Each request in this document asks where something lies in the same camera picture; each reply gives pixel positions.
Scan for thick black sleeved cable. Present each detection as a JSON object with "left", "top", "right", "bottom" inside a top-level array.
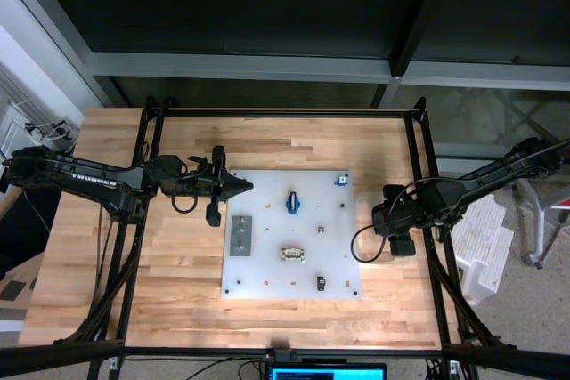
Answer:
[{"left": 171, "top": 192, "right": 200, "bottom": 214}]

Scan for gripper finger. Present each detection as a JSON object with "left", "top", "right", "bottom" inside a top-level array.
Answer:
[
  {"left": 222, "top": 171, "right": 255, "bottom": 187},
  {"left": 222, "top": 185, "right": 255, "bottom": 201}
]

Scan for white task board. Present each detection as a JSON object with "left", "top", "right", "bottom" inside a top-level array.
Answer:
[{"left": 221, "top": 169, "right": 365, "bottom": 301}]

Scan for white ribbed plastic stool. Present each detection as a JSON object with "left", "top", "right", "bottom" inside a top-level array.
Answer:
[{"left": 452, "top": 197, "right": 516, "bottom": 306}]

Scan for black aluminium frame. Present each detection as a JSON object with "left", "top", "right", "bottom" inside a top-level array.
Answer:
[{"left": 0, "top": 94, "right": 570, "bottom": 380}]

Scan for grey metal plate with pegs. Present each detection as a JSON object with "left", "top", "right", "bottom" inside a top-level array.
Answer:
[{"left": 228, "top": 214, "right": 255, "bottom": 258}]

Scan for plugs with white cables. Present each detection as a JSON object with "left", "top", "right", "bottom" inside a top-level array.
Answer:
[{"left": 24, "top": 119, "right": 75, "bottom": 143}]

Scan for chair with grey legs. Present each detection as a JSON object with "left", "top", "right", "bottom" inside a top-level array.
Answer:
[{"left": 514, "top": 177, "right": 570, "bottom": 271}]

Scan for blue clamp with silver plug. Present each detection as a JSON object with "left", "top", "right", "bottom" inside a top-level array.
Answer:
[{"left": 283, "top": 190, "right": 303, "bottom": 216}]

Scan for brown cardboard box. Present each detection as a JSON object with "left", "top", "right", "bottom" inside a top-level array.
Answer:
[{"left": 0, "top": 251, "right": 45, "bottom": 310}]

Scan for laptop screen with blue edge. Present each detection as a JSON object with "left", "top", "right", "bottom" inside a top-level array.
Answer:
[{"left": 266, "top": 361, "right": 387, "bottom": 380}]

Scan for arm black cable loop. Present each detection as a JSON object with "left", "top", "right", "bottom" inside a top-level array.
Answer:
[{"left": 350, "top": 223, "right": 393, "bottom": 264}]

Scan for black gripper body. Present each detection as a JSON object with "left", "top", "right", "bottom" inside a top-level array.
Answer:
[
  {"left": 371, "top": 183, "right": 422, "bottom": 259},
  {"left": 186, "top": 146, "right": 227, "bottom": 228}
]

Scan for black table-level camera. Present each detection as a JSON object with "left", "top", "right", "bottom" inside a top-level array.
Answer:
[{"left": 266, "top": 338, "right": 304, "bottom": 362}]

